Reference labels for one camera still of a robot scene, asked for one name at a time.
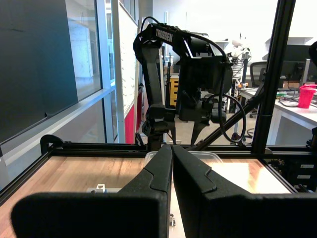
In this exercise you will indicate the clear plastic tub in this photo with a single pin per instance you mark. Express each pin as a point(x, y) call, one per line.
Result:
point(151, 158)

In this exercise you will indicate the red panel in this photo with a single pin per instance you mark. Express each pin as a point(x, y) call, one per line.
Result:
point(129, 124)

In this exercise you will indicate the white partition panel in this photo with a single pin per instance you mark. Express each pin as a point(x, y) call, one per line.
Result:
point(126, 62)

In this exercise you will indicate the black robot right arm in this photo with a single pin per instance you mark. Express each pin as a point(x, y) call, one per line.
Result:
point(153, 74)

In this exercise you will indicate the white desk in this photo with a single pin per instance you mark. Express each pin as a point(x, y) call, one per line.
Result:
point(292, 114)

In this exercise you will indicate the silver machine screw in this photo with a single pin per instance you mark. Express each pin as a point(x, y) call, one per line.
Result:
point(172, 220)

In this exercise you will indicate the black computer monitor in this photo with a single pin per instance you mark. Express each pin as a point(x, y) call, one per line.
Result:
point(294, 57)

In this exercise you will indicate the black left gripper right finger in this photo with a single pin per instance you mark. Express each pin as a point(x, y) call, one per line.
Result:
point(247, 215)

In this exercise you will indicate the black controller box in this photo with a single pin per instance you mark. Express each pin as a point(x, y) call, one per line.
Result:
point(284, 171)

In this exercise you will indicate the red plastic bin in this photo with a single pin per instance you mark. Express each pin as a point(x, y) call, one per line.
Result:
point(307, 96)

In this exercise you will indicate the black frame post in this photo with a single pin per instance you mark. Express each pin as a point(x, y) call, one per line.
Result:
point(272, 74)

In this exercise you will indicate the black office chair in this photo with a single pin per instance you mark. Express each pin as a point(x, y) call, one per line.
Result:
point(256, 72)

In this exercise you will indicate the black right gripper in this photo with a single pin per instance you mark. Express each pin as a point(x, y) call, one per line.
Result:
point(190, 109)

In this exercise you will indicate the grey window sill rail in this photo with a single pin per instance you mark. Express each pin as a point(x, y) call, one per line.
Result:
point(62, 116)

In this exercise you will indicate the white task board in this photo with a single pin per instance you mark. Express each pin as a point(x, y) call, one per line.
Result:
point(177, 231)

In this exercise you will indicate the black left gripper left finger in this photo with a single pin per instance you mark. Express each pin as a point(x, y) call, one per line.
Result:
point(99, 215)

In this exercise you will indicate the white and blue connector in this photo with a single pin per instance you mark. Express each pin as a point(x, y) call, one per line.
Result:
point(100, 187)

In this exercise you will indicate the yellow drawer cabinet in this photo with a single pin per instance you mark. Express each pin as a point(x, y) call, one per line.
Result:
point(174, 89)

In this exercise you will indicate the grey window mullion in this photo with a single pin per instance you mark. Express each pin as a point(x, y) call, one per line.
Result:
point(105, 49)

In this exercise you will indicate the black diagonal frame brace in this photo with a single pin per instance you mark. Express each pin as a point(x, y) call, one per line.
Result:
point(252, 99)

